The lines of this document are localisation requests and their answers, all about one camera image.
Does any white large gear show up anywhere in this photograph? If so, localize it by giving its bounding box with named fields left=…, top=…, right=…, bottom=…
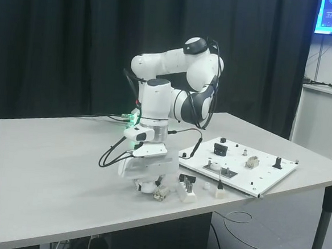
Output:
left=136, top=181, right=157, bottom=196

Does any metal waterproof plug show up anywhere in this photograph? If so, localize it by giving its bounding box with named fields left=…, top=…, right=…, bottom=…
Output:
left=151, top=189, right=168, bottom=202

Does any black curtain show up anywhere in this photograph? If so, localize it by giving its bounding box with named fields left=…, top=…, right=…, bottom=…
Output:
left=0, top=0, right=318, bottom=248

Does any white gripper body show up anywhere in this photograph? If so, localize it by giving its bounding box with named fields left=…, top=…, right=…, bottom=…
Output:
left=117, top=151, right=181, bottom=189

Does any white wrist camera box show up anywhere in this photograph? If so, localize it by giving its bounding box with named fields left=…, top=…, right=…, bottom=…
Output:
left=124, top=126, right=156, bottom=144

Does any white task board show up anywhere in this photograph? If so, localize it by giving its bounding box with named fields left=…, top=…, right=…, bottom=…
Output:
left=176, top=133, right=301, bottom=201

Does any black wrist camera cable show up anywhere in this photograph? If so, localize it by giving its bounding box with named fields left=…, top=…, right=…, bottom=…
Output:
left=98, top=134, right=137, bottom=171

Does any white round peg holder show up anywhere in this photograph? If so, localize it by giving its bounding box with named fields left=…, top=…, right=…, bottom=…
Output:
left=175, top=180, right=199, bottom=204

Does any dark grey table leg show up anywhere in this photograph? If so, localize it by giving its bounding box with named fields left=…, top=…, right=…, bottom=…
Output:
left=306, top=182, right=332, bottom=249

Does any thin black rod on wire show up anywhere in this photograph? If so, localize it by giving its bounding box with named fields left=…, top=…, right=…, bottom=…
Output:
left=165, top=126, right=204, bottom=161

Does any flat white mount plate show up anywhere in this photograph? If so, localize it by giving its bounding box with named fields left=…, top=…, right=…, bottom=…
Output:
left=132, top=142, right=169, bottom=160

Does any white cabinet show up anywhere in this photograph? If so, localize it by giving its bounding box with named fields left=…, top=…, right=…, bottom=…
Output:
left=288, top=82, right=332, bottom=165

